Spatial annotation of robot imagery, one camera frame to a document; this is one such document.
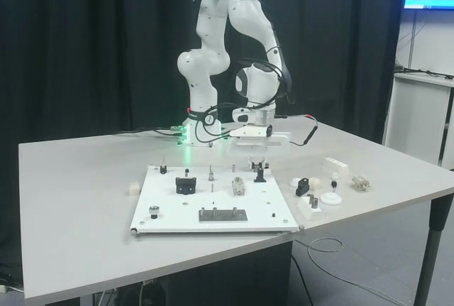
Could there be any long white holder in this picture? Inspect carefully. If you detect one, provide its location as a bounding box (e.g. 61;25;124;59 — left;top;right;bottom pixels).
322;156;350;179

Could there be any white task board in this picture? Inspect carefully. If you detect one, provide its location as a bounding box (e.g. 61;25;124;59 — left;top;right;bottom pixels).
129;163;299;239

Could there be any black power cable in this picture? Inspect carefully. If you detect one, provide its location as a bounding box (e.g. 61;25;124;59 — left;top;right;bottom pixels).
116;126;185;137

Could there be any white cabinet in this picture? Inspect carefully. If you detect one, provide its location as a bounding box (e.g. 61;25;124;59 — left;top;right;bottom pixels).
382;71;454;172

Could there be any black table leg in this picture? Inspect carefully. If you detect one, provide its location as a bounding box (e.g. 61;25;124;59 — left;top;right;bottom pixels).
414;197;453;306

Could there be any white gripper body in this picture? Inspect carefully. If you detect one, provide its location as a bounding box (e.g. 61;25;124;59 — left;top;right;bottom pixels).
228;131;292;157

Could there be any grey floor cable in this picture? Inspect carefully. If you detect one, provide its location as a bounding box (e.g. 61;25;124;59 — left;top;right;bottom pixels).
304;236;355;306

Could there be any white medium gear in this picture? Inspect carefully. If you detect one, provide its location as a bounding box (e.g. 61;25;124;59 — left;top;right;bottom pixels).
320;192;343;207

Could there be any black D-SUB plug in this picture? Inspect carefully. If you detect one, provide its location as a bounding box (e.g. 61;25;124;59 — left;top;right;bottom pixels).
294;177;311;196

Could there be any white peg holder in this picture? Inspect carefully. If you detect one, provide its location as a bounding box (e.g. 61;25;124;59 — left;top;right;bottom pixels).
297;195;324;221

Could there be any black curtain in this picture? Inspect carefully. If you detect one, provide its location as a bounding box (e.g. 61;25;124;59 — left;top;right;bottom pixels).
0;0;405;165

